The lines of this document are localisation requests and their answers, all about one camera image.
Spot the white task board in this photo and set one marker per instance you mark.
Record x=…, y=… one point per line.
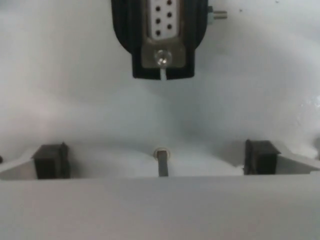
x=75, y=75

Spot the small metal square peg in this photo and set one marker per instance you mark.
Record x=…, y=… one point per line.
x=163, y=165

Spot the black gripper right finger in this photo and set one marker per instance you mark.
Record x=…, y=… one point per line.
x=260, y=160

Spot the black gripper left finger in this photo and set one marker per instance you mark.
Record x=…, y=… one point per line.
x=50, y=162

